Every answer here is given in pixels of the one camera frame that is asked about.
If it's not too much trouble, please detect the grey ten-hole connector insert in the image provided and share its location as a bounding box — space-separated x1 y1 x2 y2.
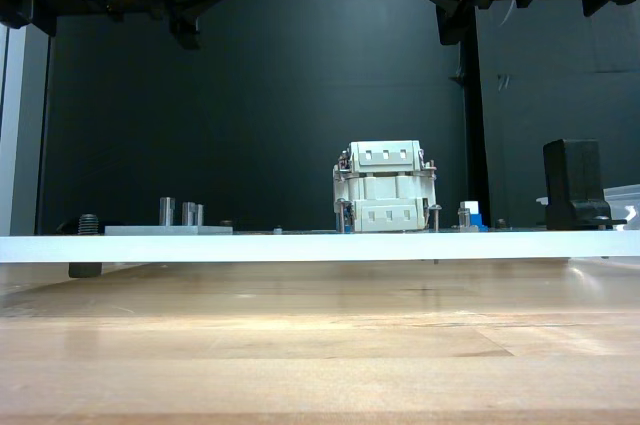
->
335 139 437 181

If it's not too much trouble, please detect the grey connector base with screws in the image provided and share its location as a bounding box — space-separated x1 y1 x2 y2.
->
331 172 442 235

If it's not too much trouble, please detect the small blue white connector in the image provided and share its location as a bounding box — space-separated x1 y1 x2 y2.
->
458 199 485 232

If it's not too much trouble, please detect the black plastic socket block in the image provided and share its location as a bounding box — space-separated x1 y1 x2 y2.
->
541 138 629 232

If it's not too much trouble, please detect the grey metal plate with pegs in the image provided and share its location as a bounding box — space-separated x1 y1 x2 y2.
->
103 197 234 236

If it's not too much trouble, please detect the clear plastic tub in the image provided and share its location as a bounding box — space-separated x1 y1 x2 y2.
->
534 184 640 235

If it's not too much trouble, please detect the white task board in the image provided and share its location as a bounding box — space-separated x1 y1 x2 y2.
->
0 229 640 265

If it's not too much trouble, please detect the black wall pillar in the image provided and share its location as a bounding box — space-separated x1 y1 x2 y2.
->
457 7 494 232

